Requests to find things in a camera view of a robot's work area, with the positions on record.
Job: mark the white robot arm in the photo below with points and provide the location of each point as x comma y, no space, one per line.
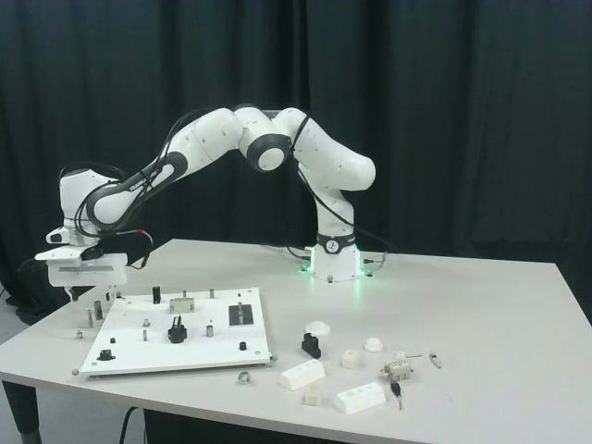
217,134

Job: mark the thick metal square peg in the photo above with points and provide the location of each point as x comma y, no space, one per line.
98,313

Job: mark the small white cube holder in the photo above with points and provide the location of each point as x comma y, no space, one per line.
313,397

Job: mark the beige metal plug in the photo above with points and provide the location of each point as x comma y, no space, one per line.
394,371

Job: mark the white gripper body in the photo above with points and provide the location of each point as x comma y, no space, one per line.
88,277

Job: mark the black wrist band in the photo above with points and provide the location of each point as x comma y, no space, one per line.
92,254

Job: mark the white small gear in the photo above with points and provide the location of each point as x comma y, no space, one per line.
400,356

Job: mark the white large gear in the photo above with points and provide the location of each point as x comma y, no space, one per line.
317,328

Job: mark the black curtain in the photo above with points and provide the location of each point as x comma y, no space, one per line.
416,69

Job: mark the thin metal round peg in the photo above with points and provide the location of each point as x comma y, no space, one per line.
88,318

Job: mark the flat white plate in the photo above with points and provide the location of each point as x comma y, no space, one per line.
60,254

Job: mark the black D-SUB plug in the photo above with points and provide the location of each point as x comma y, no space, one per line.
311,346

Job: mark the metal BNC plug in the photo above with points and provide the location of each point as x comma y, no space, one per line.
79,334

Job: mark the small white box dark window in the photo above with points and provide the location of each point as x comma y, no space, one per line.
57,236

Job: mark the white task board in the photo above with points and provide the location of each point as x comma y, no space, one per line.
208,356

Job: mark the metal bolt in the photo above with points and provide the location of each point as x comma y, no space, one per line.
243,378

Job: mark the small black plug with rod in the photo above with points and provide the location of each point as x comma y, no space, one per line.
395,389

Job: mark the thick metal round peg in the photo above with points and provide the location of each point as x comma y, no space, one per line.
210,331

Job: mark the long white peg holder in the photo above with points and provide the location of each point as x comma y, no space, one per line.
361,400
300,377

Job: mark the dark grey table leg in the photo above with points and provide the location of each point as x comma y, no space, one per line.
20,411

